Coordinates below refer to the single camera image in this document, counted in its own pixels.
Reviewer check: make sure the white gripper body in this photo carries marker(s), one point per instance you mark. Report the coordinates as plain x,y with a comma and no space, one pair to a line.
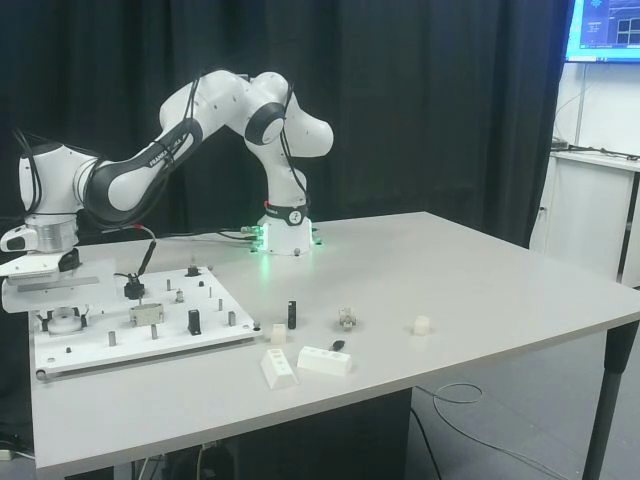
100,272

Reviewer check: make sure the white large gear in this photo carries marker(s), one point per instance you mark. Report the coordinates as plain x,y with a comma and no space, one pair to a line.
65,325

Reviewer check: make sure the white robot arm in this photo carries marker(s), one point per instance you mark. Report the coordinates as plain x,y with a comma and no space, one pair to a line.
280,165

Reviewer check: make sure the black round plug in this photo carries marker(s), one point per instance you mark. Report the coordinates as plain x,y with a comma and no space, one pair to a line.
134,289

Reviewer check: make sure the flat white mounting plate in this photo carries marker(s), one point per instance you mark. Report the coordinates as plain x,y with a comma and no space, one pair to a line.
27,267

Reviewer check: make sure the metal D-SUB connector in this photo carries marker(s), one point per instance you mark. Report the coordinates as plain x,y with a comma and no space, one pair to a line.
147,315

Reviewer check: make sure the white task board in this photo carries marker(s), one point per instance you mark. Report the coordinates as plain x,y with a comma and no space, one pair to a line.
150,356

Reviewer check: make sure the metal BNC plug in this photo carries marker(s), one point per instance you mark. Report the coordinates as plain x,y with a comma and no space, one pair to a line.
179,297

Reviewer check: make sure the small black connector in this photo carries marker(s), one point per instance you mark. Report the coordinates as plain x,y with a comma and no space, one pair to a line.
192,271

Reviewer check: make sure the black socket block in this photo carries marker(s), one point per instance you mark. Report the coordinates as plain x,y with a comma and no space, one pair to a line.
194,322

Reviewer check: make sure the white power strip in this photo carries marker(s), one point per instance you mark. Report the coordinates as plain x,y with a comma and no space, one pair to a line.
5,454

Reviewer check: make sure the small white holder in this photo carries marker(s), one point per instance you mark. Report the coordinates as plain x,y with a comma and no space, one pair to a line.
421,325
279,334

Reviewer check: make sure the black USB plug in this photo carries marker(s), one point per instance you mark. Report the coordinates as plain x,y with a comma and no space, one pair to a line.
292,315

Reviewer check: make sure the long white holder with holes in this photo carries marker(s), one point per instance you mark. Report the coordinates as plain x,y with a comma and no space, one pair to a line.
325,362

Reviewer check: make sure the small black bolt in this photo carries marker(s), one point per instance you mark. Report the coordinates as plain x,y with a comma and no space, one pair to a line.
339,344

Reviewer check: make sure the metal Ethernet plug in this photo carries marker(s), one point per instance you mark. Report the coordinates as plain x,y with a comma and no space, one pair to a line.
347,319

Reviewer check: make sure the black curtain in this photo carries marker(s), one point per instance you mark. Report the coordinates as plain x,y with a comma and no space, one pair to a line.
425,110

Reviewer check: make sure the white cabinet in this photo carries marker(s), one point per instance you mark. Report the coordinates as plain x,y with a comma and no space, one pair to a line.
585,215

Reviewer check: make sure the dark table leg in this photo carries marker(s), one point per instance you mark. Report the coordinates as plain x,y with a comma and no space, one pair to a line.
612,380

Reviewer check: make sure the blue screen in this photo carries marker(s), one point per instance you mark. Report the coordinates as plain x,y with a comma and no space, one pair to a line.
605,30

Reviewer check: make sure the small white camera box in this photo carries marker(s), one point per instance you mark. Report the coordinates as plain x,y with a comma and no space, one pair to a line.
16,239

